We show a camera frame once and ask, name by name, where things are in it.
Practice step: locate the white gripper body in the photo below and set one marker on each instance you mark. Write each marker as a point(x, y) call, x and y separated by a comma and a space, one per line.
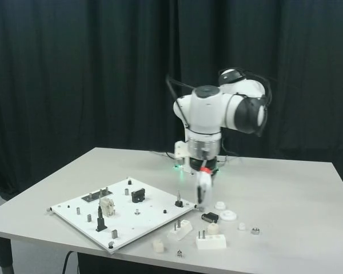
point(205, 187)

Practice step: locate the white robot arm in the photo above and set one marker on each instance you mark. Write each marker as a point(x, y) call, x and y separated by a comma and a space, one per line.
point(205, 114)

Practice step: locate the metal bolt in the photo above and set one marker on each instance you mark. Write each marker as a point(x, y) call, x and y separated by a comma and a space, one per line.
point(255, 231)

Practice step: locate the white medium gear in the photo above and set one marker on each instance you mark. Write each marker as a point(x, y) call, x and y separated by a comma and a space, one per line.
point(219, 205)

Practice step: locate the black D-SUB plug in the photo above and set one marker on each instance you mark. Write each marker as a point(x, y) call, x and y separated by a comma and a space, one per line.
point(209, 218)

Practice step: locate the white large gear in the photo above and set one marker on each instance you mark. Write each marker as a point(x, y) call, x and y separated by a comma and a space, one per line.
point(228, 216)

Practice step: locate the white round plug holder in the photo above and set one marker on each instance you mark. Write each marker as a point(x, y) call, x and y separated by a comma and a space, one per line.
point(213, 229)

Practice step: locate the white sloped peg holder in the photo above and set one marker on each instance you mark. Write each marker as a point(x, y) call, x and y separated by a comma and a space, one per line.
point(183, 230)

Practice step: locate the white small gear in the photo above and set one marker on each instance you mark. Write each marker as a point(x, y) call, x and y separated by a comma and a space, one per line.
point(241, 226)

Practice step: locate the white long peg holder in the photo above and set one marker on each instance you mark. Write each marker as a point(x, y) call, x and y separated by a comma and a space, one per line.
point(213, 242)

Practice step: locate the white task board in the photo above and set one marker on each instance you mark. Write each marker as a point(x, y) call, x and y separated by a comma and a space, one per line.
point(148, 225)

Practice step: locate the small metal plug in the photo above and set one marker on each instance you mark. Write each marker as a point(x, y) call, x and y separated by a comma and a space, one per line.
point(178, 253)

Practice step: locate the white cube holder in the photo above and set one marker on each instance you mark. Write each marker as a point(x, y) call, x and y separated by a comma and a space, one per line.
point(158, 246)

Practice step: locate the black curtain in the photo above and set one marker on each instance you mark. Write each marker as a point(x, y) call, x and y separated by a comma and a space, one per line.
point(45, 57)

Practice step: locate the black table leg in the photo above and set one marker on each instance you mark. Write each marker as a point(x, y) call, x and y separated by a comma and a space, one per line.
point(1, 254)

